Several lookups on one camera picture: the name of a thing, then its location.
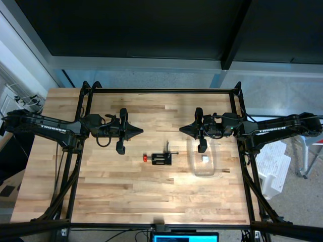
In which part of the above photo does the small black camera box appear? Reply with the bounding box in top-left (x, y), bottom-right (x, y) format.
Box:
top-left (154, 218), bottom-right (169, 231)

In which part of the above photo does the black metal frame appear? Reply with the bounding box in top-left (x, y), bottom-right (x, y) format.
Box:
top-left (0, 80), bottom-right (323, 242)

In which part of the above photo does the black clamp with orange knob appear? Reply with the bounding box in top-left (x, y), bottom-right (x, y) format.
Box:
top-left (143, 152), bottom-right (173, 166)

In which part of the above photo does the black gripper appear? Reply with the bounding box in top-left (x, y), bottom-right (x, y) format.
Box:
top-left (179, 107), bottom-right (223, 154)
top-left (107, 108), bottom-right (144, 155)

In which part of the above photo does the brown cardboard box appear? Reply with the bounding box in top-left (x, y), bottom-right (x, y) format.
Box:
top-left (0, 168), bottom-right (26, 216)

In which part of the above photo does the white power strip with cables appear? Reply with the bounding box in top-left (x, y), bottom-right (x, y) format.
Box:
top-left (14, 94), bottom-right (42, 111)

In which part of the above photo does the clear plastic tub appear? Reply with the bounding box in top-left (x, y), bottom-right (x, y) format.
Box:
top-left (186, 138), bottom-right (221, 179)

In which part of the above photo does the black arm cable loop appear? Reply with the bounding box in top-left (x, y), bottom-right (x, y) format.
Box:
top-left (203, 127), bottom-right (225, 140)
top-left (95, 133), bottom-right (113, 148)

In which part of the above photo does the blue laptop screen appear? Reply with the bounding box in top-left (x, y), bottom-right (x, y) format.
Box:
top-left (150, 231), bottom-right (220, 242)

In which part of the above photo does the grey metal stand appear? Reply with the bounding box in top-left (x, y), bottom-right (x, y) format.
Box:
top-left (292, 136), bottom-right (323, 180)

